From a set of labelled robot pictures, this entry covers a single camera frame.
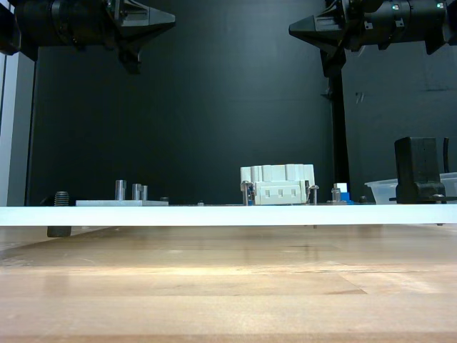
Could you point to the blue connector holder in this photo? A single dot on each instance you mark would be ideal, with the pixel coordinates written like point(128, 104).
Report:
point(251, 201)

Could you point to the clear plastic tub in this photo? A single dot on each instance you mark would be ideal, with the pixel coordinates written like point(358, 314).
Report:
point(382, 191)

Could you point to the black socket head bolt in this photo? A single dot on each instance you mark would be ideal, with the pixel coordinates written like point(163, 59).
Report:
point(61, 198)

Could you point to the black USB socket mount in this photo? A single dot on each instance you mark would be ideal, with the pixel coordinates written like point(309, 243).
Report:
point(416, 168)

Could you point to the grey metal peg plate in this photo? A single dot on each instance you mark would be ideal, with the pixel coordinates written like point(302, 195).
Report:
point(107, 203)

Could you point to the beige multi-pin connector housing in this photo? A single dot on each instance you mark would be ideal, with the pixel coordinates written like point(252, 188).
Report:
point(278, 178)

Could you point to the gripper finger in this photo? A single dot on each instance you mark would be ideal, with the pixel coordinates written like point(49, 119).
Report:
point(321, 26)
point(143, 32)
point(143, 16)
point(321, 43)

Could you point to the small metal clamp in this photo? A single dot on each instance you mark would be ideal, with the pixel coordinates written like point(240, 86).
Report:
point(335, 194)

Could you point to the small blue white socket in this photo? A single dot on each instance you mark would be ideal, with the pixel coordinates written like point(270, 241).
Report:
point(345, 198)

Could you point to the white task board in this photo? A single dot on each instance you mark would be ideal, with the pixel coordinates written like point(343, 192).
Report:
point(228, 216)

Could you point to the black room pillar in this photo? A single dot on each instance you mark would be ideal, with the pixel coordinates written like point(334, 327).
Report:
point(339, 143)

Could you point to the black board foot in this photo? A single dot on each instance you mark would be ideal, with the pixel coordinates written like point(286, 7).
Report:
point(59, 231)

